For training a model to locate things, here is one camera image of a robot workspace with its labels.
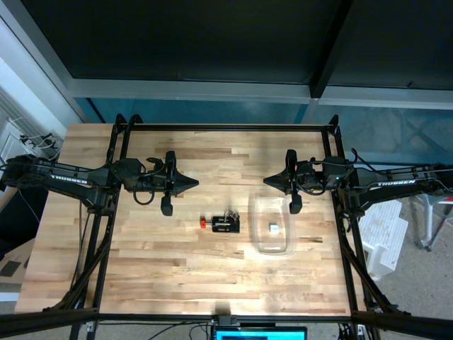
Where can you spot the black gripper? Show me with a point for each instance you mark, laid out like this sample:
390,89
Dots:
171,184
296,205

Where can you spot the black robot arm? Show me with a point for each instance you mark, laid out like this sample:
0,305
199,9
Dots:
70,178
396,184

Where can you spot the small white block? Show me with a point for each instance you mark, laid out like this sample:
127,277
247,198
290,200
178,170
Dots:
274,228

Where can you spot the black vise with red knob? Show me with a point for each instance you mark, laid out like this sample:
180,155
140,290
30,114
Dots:
223,226

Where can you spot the clear plastic tub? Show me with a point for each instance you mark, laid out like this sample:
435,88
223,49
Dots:
274,248

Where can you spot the white step stool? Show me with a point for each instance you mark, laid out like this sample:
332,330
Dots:
382,230

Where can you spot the grey metal stand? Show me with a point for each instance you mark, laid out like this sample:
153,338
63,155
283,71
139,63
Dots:
428,212

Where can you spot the screen with blue edge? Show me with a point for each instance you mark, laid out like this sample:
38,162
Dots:
258,334

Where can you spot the cardboard box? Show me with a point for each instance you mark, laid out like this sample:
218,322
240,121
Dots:
17,258

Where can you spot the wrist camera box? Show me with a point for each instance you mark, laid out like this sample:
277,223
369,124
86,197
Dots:
129,173
338,173

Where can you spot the black aluminium table frame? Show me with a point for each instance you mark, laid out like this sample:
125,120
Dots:
226,127

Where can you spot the black frame clamp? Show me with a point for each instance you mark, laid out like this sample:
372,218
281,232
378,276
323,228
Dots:
119,118
334,118
135,118

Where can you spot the black table level camera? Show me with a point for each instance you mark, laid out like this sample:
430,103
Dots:
223,319

